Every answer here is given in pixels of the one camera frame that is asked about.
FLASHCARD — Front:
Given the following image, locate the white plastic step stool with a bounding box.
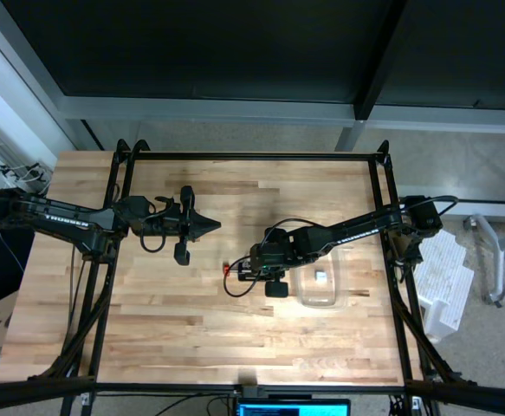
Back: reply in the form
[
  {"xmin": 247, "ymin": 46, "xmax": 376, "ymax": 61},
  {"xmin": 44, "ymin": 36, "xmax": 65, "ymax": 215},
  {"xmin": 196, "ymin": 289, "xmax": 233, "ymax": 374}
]
[{"xmin": 414, "ymin": 229, "xmax": 474, "ymax": 343}]

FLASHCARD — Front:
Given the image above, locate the black clamp with red knob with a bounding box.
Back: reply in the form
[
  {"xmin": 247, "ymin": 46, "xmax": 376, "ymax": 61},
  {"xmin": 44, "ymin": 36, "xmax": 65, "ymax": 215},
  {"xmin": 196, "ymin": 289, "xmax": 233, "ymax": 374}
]
[{"xmin": 222, "ymin": 257, "xmax": 265, "ymax": 283}]

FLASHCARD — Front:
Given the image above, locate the clear plastic container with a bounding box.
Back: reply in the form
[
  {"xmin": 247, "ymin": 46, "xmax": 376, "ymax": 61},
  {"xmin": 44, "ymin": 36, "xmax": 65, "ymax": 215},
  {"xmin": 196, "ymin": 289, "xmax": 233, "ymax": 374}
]
[{"xmin": 293, "ymin": 247, "xmax": 349, "ymax": 311}]

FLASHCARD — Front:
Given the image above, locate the white and black cable bundle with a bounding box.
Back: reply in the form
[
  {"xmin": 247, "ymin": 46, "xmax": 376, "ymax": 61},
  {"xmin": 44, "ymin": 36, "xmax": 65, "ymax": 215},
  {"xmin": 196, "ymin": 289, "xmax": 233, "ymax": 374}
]
[{"xmin": 0, "ymin": 160, "xmax": 50, "ymax": 192}]

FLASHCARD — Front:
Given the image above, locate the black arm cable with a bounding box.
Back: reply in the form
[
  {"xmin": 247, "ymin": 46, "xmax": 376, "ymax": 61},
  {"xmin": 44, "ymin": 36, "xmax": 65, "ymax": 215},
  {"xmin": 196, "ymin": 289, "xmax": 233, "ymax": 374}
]
[{"xmin": 140, "ymin": 233, "xmax": 167, "ymax": 254}]

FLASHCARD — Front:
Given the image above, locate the grey metal chair frame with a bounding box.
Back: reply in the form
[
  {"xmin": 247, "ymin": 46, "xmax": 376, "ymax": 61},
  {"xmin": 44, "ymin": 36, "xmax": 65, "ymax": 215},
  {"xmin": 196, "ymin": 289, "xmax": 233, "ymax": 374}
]
[{"xmin": 463, "ymin": 214, "xmax": 505, "ymax": 309}]

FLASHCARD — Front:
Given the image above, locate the black cabinet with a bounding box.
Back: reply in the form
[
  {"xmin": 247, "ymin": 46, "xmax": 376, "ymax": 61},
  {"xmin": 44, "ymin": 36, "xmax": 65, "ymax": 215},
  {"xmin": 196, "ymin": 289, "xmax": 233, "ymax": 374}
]
[{"xmin": 0, "ymin": 227, "xmax": 35, "ymax": 320}]

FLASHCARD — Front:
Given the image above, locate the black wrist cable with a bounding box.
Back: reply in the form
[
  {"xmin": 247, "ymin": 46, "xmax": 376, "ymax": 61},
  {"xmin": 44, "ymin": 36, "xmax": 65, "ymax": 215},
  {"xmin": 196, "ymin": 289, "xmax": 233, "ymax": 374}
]
[{"xmin": 222, "ymin": 255, "xmax": 271, "ymax": 299}]

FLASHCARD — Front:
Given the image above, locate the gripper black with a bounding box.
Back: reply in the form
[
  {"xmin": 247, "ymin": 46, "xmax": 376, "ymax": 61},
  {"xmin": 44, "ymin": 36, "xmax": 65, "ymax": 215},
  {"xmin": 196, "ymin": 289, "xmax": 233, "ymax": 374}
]
[
  {"xmin": 164, "ymin": 185, "xmax": 223, "ymax": 267},
  {"xmin": 248, "ymin": 242, "xmax": 295, "ymax": 300}
]

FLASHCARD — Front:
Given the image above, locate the black base cable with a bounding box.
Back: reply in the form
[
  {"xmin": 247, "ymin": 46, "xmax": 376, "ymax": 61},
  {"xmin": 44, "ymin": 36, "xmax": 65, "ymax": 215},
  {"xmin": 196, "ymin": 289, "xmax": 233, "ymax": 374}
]
[{"xmin": 401, "ymin": 194, "xmax": 460, "ymax": 217}]

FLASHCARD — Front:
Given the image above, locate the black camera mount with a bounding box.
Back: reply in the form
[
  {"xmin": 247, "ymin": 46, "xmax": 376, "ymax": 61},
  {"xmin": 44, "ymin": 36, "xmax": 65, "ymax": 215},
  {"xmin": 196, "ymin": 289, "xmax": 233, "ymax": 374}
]
[{"xmin": 234, "ymin": 375, "xmax": 265, "ymax": 398}]

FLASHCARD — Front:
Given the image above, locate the blue laptop screen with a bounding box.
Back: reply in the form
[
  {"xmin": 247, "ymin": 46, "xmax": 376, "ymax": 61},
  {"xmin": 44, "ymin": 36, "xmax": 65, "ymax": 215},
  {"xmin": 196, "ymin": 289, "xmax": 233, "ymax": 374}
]
[{"xmin": 234, "ymin": 398, "xmax": 352, "ymax": 416}]

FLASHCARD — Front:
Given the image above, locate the black metal frame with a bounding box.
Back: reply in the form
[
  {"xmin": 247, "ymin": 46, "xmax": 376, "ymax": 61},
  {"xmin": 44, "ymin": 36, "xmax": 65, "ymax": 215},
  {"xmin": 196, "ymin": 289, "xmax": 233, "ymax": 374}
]
[{"xmin": 0, "ymin": 138, "xmax": 505, "ymax": 416}]

